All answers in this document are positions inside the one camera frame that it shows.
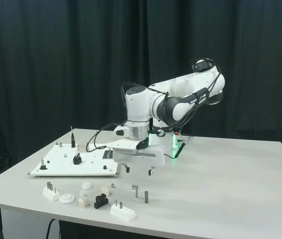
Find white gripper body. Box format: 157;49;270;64
113;145;166;168

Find white peg holder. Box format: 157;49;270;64
42;185;62;201
109;203;136;221

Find metal bolt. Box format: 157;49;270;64
131;183;140;199

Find thin black rod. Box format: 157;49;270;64
173;131;192;158

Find black D-SUB plug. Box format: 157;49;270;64
94;193;108;209

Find cream plug holder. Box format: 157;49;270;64
78;196;90;208

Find white task board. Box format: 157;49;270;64
27;142;120;178

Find white large gear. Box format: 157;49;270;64
58;193;75;205

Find black curtain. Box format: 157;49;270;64
0;0;282;175

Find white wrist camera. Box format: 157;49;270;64
113;125;130;138

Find black camera cable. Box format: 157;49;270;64
85;122;130;153

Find black plug with thin cable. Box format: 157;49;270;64
70;125;77;148

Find black floor cable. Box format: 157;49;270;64
46;218;58;239

